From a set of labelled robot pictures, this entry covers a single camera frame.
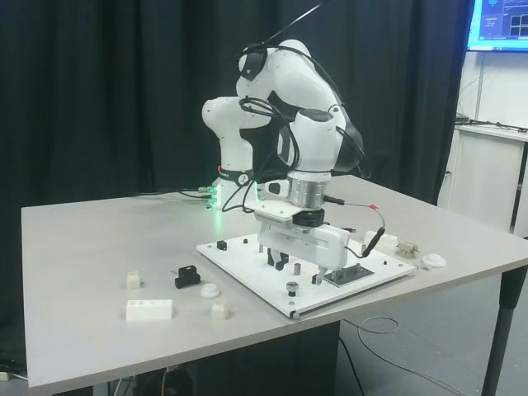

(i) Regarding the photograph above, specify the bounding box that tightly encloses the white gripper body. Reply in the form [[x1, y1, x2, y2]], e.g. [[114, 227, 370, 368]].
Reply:
[[255, 224, 351, 271]]

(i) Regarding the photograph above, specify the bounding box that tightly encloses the white task board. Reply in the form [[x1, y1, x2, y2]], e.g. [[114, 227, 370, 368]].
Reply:
[[196, 230, 417, 321]]

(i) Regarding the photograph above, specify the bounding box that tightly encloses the metal plug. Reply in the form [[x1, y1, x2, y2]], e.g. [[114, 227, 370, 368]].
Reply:
[[394, 243, 422, 259]]

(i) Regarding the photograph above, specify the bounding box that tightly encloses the black under-table cabinet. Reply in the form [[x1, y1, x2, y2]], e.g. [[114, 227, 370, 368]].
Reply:
[[105, 319, 343, 396]]

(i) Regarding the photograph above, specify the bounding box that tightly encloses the white large gear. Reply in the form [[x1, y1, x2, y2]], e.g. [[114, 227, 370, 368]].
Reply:
[[421, 253, 448, 269]]

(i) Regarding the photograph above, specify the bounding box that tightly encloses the long white peg holder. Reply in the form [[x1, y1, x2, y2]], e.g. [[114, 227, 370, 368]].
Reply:
[[125, 297, 174, 322]]

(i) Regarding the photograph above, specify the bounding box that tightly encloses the white cabinet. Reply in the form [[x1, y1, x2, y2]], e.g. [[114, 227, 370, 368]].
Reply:
[[436, 121, 528, 239]]

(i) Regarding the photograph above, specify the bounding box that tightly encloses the black table leg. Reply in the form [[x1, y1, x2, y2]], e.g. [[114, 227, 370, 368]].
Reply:
[[481, 270, 520, 396]]

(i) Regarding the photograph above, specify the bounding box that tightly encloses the black curtain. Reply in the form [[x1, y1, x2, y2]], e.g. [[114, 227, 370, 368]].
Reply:
[[0, 0, 475, 210]]

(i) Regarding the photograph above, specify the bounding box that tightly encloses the blue screen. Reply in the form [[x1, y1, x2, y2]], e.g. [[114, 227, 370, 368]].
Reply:
[[467, 0, 528, 53]]

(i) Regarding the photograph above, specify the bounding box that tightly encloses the thin black rod on wire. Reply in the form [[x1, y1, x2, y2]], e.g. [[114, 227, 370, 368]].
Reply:
[[329, 196, 389, 260]]

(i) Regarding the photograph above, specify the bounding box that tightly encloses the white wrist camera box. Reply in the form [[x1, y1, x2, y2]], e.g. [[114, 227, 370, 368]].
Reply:
[[265, 178, 290, 198]]

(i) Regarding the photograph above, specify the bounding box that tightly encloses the grey floor cable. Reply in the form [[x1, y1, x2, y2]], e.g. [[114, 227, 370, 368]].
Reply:
[[356, 316, 496, 396]]

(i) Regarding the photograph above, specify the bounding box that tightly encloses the black camera cable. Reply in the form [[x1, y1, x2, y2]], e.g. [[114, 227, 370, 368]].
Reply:
[[222, 181, 273, 214]]

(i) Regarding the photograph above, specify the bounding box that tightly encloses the black base cable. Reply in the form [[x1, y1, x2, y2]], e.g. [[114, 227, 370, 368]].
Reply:
[[135, 187, 215, 199]]

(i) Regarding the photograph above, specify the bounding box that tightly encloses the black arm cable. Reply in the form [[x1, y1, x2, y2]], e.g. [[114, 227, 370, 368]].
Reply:
[[237, 43, 368, 178]]

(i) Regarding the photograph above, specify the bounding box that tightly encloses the thin black cable tie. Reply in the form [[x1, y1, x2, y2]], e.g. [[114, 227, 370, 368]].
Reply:
[[263, 2, 325, 45]]

